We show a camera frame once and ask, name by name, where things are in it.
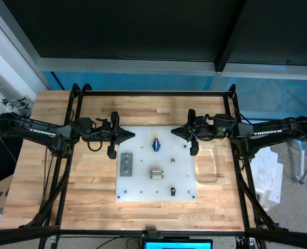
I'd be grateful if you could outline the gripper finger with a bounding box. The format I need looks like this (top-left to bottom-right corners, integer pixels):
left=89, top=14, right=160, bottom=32
left=171, top=131, right=189, bottom=142
left=118, top=126, right=136, bottom=136
left=118, top=135, right=136, bottom=145
left=171, top=122, right=189, bottom=132

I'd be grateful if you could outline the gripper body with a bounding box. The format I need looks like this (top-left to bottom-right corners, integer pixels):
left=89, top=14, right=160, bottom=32
left=99, top=111, right=122, bottom=159
left=187, top=109, right=215, bottom=157

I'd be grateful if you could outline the grey metal plate with pegs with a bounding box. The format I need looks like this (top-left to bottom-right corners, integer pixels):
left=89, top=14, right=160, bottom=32
left=120, top=152, right=134, bottom=177

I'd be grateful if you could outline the blue plug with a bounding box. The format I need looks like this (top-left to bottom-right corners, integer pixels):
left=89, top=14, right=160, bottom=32
left=151, top=138, right=162, bottom=152

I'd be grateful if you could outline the white task board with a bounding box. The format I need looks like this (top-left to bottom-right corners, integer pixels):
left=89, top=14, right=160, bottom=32
left=115, top=126, right=198, bottom=202

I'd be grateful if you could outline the clear plastic tub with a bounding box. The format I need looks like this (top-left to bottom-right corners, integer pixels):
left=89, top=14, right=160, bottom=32
left=194, top=142, right=226, bottom=186

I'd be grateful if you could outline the white foam block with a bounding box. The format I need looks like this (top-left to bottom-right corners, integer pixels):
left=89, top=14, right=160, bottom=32
left=250, top=147, right=284, bottom=212

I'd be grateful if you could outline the blue laptop screen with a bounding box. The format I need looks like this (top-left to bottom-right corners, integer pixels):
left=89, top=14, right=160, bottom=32
left=142, top=238, right=213, bottom=249

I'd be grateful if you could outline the silver metal stand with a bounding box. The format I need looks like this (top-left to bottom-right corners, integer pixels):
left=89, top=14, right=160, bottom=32
left=289, top=140, right=307, bottom=185

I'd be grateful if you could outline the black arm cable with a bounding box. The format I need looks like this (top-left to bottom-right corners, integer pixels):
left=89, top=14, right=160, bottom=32
left=87, top=133, right=104, bottom=153
left=192, top=114, right=219, bottom=142

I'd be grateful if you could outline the black aluminium frame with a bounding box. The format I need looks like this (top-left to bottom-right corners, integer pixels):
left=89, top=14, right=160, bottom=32
left=0, top=82, right=307, bottom=249

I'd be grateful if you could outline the black vertical post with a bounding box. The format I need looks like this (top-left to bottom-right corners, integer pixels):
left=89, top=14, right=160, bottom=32
left=215, top=0, right=247, bottom=73

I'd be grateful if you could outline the small black camera box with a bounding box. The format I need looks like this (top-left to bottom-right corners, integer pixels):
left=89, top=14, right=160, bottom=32
left=143, top=225, right=162, bottom=239

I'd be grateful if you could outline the white cable bundle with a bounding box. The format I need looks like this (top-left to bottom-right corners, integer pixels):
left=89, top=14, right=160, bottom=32
left=0, top=97, right=35, bottom=111

